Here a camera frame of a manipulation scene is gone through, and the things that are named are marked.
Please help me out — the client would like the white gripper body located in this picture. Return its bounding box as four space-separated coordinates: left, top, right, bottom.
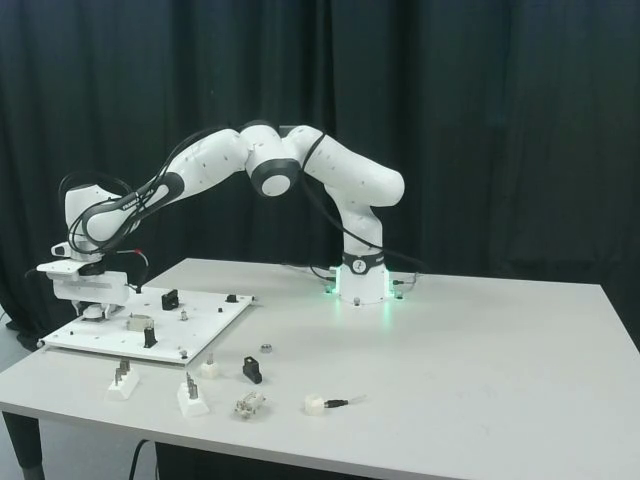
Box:
51 271 127 305

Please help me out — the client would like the white square peg holder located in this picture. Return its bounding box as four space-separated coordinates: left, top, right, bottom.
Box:
103 370 141 402

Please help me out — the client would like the white task board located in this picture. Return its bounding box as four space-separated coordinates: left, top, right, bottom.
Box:
38 285 259 366

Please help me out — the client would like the white round peg holder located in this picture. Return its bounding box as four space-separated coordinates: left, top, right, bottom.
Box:
175 382 210 418

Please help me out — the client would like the black table leg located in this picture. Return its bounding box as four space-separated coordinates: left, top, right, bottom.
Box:
1 410 42 480

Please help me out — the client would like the black D-SUB plug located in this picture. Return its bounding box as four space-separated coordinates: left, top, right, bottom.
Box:
241 355 264 385

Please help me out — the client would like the grey waterproof plug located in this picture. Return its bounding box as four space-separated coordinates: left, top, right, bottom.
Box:
232 392 260 416

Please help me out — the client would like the black curtain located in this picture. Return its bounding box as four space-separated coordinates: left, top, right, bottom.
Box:
0 0 640 351

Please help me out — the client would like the thin black rod on wire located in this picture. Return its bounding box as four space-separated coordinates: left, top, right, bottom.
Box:
117 246 151 295

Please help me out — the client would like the black floor cable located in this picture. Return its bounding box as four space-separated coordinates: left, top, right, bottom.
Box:
130 438 154 480

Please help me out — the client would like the black base cable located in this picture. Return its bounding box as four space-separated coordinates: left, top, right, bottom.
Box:
282 262 341 282

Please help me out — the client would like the black plug with short cable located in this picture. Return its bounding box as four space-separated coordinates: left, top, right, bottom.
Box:
323 394 367 409

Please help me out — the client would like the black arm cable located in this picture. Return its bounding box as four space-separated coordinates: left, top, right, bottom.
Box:
58 124 386 261

